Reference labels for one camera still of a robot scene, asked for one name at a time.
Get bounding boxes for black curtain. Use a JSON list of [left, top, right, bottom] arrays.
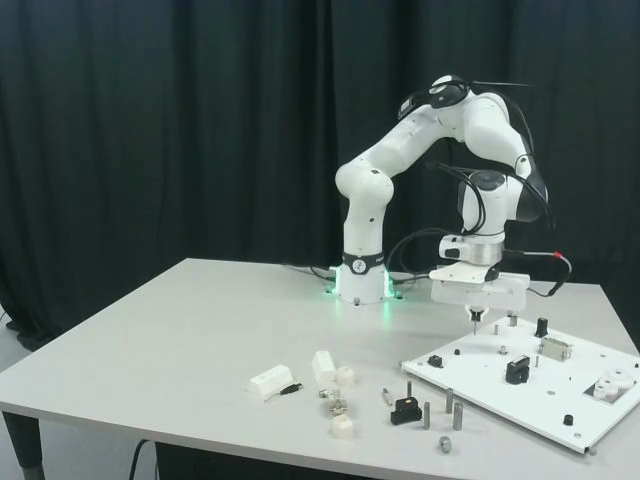
[[0, 0, 640, 346]]

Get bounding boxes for black D-SUB plug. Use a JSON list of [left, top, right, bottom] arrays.
[[389, 396, 421, 427]]

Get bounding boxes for black rod wire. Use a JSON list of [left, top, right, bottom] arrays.
[[527, 256, 575, 298]]

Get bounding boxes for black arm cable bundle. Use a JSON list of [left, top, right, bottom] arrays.
[[397, 74, 557, 237]]

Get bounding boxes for black base cables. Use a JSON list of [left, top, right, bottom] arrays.
[[280, 260, 347, 282]]

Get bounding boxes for white task board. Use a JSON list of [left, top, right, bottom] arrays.
[[398, 317, 640, 457]]

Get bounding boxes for thin black rod red tag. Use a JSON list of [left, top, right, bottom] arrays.
[[503, 248, 571, 264]]

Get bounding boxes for black table leg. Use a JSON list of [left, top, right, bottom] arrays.
[[0, 410, 42, 480]]

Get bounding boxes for black floor cable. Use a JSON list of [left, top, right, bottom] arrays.
[[130, 438, 157, 480]]

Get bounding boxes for white large gear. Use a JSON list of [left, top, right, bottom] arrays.
[[605, 368, 633, 397]]

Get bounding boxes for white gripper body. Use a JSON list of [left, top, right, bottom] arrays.
[[430, 273, 531, 308]]

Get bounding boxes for white peg holder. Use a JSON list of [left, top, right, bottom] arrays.
[[310, 350, 338, 384], [246, 365, 297, 402]]

